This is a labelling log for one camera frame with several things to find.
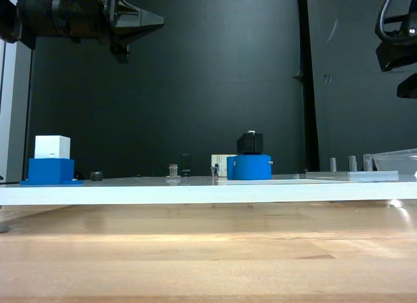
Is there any black upright socket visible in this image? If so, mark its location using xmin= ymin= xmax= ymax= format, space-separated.
xmin=181 ymin=154 xmax=192 ymax=177

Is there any clear plastic tub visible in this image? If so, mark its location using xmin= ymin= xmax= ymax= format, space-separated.
xmin=371 ymin=148 xmax=417 ymax=180

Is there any wrist camera black cable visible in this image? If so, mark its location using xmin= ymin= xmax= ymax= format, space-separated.
xmin=374 ymin=0 xmax=417 ymax=45

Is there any black block plug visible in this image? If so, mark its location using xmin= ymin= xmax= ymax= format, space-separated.
xmin=236 ymin=130 xmax=264 ymax=155

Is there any blue round mount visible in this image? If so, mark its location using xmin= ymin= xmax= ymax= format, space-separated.
xmin=227 ymin=154 xmax=274 ymax=180

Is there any white connector housing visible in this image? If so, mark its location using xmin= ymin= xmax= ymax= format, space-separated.
xmin=210 ymin=154 xmax=234 ymax=179

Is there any white cube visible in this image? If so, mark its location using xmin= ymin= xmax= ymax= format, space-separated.
xmin=35 ymin=135 xmax=72 ymax=160

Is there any blue square mount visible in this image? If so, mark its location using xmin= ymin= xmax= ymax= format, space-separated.
xmin=19 ymin=158 xmax=84 ymax=186

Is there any small clear ribbed connector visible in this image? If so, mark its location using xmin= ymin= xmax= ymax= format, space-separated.
xmin=165 ymin=164 xmax=181 ymax=183

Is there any black aluminium frame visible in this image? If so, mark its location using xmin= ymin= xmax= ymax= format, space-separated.
xmin=295 ymin=0 xmax=322 ymax=173

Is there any white plastic board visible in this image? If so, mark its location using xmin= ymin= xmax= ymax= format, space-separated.
xmin=0 ymin=172 xmax=417 ymax=207

